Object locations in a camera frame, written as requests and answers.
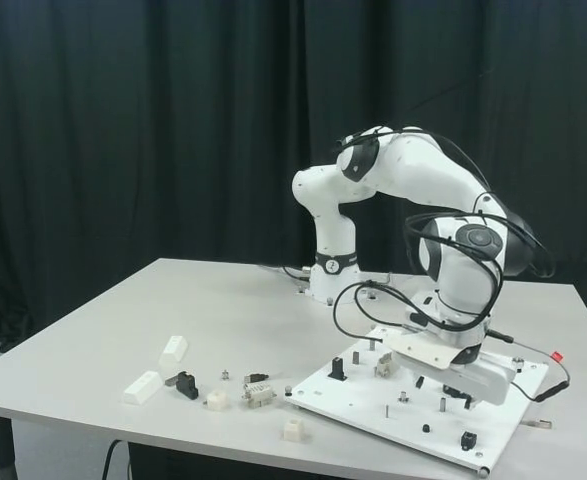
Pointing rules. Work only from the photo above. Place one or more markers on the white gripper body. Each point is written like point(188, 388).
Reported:
point(483, 382)

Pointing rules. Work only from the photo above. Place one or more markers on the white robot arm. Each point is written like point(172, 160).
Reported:
point(423, 170)

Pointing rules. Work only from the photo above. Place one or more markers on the metal square peg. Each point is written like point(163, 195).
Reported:
point(356, 359)
point(444, 404)

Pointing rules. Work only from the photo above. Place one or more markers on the white peg holder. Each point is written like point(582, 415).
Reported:
point(142, 387)
point(173, 352)

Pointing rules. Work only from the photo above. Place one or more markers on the white task board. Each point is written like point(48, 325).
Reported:
point(373, 400)

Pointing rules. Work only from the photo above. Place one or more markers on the small white cube holder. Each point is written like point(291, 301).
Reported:
point(295, 431)
point(216, 401)

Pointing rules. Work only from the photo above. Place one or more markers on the metal D-SUB plug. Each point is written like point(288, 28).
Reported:
point(258, 396)

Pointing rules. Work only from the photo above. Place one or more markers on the small metal bolt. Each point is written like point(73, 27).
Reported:
point(225, 374)

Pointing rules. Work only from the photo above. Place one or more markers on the black plug housing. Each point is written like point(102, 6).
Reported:
point(188, 387)

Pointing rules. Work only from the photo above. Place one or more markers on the black curtain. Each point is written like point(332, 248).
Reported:
point(123, 125)

